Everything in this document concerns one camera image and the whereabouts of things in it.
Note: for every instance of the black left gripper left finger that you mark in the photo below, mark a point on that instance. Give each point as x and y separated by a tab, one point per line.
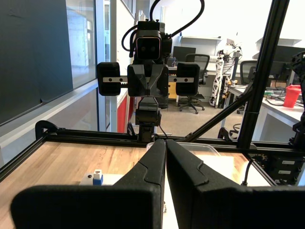
95	205

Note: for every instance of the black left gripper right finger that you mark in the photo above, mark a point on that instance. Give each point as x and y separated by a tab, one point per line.
238	207

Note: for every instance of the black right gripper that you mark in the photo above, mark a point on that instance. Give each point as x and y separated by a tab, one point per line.
108	71

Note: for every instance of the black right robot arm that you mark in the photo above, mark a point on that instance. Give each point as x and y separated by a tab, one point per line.
147	117

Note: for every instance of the small blue white connector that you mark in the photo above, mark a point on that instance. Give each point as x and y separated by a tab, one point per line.
97	181

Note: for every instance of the yellow cabinet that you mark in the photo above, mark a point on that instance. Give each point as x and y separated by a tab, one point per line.
172	90

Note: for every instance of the white task board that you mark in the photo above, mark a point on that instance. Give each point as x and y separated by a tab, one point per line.
112	180

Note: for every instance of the black computer monitor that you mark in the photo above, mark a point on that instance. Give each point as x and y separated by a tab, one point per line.
183	52
282	59

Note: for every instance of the black office chair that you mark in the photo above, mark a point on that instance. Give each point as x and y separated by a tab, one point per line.
247	69
197	62

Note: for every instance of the black electronics box with labels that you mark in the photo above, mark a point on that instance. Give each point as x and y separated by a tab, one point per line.
286	171

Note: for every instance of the clear plastic tub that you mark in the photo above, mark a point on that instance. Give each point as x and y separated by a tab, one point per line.
209	149

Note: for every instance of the white lattice structure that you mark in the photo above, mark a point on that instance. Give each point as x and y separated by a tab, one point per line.
220	78

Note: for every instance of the white desk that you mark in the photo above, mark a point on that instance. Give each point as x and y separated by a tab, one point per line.
281	114

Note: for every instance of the red bin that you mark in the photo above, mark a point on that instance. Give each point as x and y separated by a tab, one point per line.
291	95

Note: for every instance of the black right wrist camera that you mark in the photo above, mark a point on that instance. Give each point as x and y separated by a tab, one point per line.
147	47

